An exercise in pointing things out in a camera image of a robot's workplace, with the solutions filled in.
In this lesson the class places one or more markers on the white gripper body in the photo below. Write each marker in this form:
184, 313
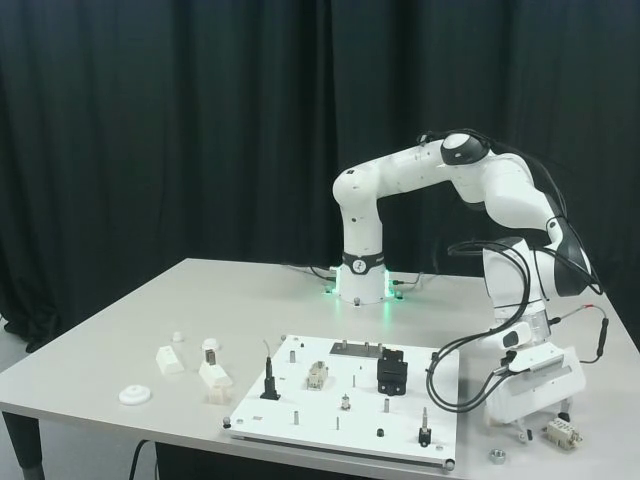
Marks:
545, 395

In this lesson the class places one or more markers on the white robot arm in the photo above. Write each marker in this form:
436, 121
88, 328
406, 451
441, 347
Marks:
400, 170

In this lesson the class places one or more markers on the grey waterproof plug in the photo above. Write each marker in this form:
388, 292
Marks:
562, 431

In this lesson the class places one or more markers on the flat white mounting plate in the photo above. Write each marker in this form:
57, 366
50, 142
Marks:
537, 358

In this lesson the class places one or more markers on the metal hex nut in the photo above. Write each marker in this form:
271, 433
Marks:
492, 456

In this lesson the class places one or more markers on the small plug in black socket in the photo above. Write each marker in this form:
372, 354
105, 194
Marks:
424, 434

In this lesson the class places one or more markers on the black D-SUB plug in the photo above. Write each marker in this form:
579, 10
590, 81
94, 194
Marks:
391, 375

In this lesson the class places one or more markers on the metal BNC plug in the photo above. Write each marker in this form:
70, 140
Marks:
345, 402

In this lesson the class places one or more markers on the white task board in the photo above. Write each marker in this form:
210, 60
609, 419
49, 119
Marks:
320, 420

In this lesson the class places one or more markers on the beige cube holder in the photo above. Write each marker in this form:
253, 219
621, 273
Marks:
218, 395

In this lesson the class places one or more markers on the white holder with pegs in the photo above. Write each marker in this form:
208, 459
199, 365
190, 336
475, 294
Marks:
216, 376

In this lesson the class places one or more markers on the metal square peg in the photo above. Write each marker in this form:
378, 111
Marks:
210, 356

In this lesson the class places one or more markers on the black cabinet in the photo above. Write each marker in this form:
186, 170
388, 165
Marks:
200, 462

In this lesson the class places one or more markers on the white medium gear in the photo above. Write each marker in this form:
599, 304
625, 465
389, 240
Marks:
210, 344

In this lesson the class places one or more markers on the white empty peg holder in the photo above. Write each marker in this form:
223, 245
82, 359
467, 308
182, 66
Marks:
169, 360

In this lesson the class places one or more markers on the white large gear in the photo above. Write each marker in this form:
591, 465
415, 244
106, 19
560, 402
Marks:
134, 395

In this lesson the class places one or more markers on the black curtain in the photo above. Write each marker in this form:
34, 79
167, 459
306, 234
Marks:
150, 125

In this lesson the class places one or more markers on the dark grey table leg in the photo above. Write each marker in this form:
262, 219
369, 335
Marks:
22, 445

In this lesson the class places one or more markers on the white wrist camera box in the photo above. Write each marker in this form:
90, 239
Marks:
515, 336

